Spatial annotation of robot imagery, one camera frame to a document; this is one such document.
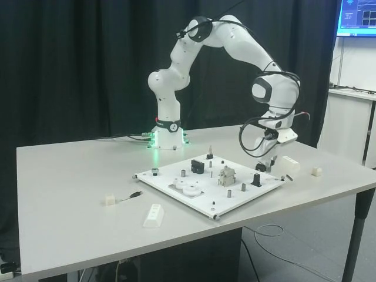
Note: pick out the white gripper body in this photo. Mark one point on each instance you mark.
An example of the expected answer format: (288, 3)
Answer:
(264, 148)

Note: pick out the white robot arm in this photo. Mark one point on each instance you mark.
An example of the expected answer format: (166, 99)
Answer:
(238, 44)

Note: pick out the white long peg holder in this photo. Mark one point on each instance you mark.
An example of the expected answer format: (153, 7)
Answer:
(153, 216)
(290, 164)

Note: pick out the small dark metal peg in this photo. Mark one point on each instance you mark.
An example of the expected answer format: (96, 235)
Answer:
(290, 177)

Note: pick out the metal round peg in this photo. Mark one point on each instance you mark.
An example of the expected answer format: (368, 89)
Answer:
(182, 173)

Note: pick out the black plug on board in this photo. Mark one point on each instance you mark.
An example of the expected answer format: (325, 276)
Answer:
(257, 180)

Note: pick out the small white cube holder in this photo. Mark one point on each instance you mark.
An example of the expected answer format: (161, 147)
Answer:
(316, 171)
(111, 200)

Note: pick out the metal bolt in holder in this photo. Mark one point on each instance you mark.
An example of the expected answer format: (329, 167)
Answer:
(210, 152)

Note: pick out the white task board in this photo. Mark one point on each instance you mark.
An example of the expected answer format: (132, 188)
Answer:
(205, 194)

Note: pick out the black D-SUB plug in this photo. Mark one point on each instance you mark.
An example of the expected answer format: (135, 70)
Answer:
(197, 167)

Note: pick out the white large gear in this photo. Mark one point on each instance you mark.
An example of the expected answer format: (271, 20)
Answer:
(191, 190)

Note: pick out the white cabinet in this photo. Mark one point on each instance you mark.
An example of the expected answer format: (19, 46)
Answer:
(352, 129)

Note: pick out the white small gear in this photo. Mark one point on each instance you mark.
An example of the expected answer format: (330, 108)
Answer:
(178, 184)

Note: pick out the dark table leg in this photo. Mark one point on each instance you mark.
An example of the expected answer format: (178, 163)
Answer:
(360, 226)

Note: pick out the blue monitor screen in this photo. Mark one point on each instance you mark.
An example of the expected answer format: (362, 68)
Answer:
(357, 17)

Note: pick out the black curtain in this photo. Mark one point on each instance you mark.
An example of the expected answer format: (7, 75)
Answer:
(73, 67)

